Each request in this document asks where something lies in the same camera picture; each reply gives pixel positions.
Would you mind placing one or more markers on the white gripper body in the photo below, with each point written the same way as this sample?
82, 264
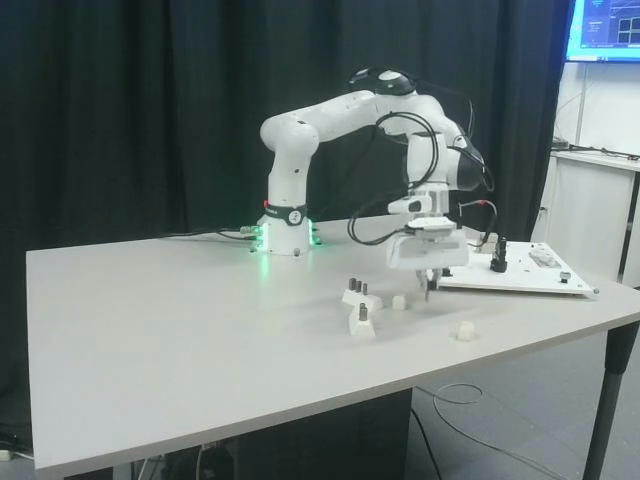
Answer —
430, 254

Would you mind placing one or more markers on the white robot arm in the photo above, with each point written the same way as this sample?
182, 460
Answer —
320, 115

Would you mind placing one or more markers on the white three-hole peg holder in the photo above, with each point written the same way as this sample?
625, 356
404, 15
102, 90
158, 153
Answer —
362, 299

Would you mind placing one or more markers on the metal square peg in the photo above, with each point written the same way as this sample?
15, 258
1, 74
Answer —
363, 311

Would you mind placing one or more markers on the white tall peg holder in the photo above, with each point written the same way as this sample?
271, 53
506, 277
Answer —
364, 327

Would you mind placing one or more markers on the small white cube holder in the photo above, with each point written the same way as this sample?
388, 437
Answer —
399, 301
464, 331

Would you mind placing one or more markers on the white task board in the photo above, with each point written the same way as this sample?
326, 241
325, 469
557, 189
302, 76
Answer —
515, 282

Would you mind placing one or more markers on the dark metal bolt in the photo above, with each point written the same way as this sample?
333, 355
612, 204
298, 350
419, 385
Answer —
565, 277

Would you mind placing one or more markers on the white cabinet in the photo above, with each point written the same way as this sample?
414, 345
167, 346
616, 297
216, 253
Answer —
585, 215

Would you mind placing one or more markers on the black table leg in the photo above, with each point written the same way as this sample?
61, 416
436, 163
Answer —
612, 390

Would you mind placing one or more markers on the blue screen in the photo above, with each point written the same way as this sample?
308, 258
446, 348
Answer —
607, 30

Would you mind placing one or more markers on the black curtain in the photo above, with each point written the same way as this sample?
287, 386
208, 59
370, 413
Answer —
150, 100

